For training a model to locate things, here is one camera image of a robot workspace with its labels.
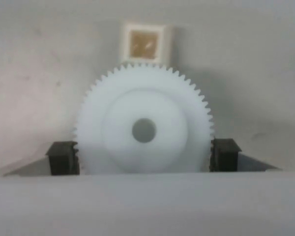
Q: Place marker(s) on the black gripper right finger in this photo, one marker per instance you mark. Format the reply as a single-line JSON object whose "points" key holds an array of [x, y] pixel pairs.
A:
{"points": [[225, 157]]}

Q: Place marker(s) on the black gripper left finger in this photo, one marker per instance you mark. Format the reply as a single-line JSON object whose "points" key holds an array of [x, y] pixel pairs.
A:
{"points": [[64, 159]]}

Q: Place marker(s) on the white large gear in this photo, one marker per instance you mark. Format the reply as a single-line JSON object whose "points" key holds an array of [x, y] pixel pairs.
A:
{"points": [[127, 103]]}

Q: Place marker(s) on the small white cube holder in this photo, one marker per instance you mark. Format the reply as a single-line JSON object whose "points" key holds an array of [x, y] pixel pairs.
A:
{"points": [[162, 41]]}

